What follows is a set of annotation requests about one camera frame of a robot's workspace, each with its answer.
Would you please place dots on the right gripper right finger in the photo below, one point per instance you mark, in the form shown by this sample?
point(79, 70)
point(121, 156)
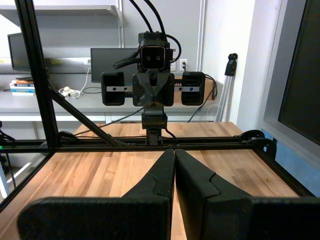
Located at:
point(250, 220)

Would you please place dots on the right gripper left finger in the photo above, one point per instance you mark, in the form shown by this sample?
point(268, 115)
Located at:
point(100, 220)

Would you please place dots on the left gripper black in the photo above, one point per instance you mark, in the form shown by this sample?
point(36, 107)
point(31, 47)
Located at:
point(112, 98)

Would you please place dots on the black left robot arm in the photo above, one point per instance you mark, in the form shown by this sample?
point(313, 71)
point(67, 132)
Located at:
point(154, 120)

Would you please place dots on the black computer monitor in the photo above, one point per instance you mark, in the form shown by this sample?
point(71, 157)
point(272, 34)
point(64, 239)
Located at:
point(110, 65)
point(18, 52)

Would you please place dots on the grey and black tripod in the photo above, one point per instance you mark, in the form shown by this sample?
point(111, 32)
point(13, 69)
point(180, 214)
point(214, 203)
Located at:
point(231, 65)

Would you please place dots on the grey desk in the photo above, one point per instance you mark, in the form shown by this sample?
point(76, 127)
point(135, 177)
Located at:
point(37, 102)

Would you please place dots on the stack of books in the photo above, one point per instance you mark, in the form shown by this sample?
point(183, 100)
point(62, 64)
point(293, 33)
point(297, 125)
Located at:
point(22, 87)

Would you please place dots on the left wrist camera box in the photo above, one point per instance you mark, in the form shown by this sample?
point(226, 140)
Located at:
point(152, 58)

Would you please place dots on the white wall outlet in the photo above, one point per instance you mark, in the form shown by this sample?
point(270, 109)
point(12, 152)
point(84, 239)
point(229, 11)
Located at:
point(183, 65)

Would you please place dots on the grey wall shelf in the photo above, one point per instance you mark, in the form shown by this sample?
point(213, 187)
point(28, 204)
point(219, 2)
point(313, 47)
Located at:
point(75, 11)

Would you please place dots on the black metal frame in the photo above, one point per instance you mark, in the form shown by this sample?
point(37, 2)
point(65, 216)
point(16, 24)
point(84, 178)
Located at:
point(38, 75)

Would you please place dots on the large dark wall panel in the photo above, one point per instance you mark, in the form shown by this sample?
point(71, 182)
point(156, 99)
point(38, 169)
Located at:
point(305, 75)

